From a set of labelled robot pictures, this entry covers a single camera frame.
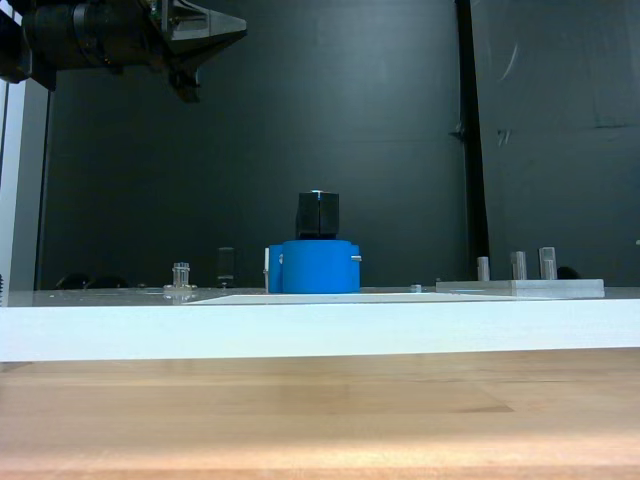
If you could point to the blue round plug fixture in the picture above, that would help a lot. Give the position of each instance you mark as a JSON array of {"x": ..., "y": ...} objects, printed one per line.
[{"x": 317, "y": 270}]

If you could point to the small black socket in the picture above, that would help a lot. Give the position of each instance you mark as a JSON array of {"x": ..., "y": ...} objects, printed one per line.
[{"x": 226, "y": 265}]

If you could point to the black curved frame bracket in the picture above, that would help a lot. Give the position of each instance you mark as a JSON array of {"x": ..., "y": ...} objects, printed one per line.
[{"x": 568, "y": 273}]

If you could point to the black wall post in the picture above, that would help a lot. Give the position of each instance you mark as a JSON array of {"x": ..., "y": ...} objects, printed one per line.
[{"x": 472, "y": 150}]

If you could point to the small clear plastic fitting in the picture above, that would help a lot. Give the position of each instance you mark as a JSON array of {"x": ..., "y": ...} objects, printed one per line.
[{"x": 181, "y": 277}]

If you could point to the grey metal peg block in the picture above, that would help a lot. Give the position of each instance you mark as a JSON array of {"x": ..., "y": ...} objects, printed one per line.
[{"x": 550, "y": 289}]

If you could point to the white plastic task board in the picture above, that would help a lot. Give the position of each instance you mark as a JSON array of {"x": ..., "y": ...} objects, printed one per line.
[{"x": 320, "y": 330}]

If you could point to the black connector plug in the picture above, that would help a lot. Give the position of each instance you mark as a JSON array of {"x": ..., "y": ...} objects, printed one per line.
[{"x": 318, "y": 215}]

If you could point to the thin round metal peg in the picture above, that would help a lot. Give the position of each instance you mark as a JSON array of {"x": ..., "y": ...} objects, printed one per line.
[{"x": 483, "y": 269}]

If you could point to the notched square metal peg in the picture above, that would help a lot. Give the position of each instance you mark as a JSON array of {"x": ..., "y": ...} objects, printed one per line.
[{"x": 547, "y": 265}]

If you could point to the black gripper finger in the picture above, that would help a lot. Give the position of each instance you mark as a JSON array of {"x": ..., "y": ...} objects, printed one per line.
[
  {"x": 205, "y": 50},
  {"x": 210, "y": 22}
]

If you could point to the grey enclosure frame post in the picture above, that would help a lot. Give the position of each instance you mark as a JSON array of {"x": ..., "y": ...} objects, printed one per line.
[{"x": 25, "y": 200}]

